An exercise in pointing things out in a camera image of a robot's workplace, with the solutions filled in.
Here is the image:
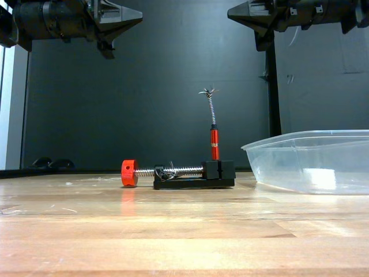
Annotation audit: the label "red RCA connector braided cable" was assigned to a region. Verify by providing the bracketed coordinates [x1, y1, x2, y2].
[198, 84, 220, 145]

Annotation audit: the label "clear plastic tub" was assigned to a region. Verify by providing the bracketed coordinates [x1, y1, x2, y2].
[240, 129, 369, 196]

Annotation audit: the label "red-knobbed steel clamp screw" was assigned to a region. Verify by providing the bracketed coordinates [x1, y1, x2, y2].
[121, 159, 204, 188]

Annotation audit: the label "black clamp fixture base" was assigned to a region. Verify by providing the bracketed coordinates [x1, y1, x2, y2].
[153, 159, 236, 190]

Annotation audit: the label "black aluminium table frame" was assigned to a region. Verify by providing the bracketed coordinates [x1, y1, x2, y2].
[0, 28, 282, 179]

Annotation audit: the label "black curved frame bracket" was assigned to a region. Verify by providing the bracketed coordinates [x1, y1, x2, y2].
[49, 158, 75, 170]
[32, 157, 53, 170]

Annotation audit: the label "thin frayed wire strands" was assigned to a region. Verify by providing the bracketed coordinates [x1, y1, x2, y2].
[157, 160, 178, 182]

